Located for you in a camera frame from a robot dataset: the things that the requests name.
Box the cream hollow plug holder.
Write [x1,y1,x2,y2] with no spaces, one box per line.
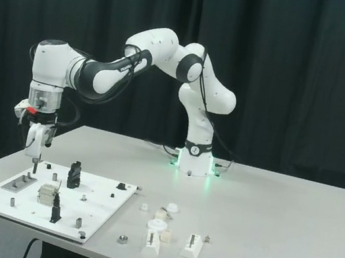
[159,228,174,244]
[153,209,169,223]

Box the black base cable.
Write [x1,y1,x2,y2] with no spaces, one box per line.
[141,138,184,159]

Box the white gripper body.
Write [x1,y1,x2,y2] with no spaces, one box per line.
[23,121,57,162]

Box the white task board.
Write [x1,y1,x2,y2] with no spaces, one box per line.
[0,151,145,254]

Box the black D-SUB plug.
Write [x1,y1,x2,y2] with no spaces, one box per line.
[65,159,85,191]

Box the white square peg holder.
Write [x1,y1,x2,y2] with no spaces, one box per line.
[177,230,207,258]

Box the white large gear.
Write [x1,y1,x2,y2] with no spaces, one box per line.
[146,217,167,234]

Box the white round peg holder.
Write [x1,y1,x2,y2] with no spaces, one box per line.
[141,227,165,256]

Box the beige rectangular connector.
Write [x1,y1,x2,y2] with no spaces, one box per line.
[35,182,58,208]

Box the black curtain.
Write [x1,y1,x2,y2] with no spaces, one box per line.
[0,0,345,231]

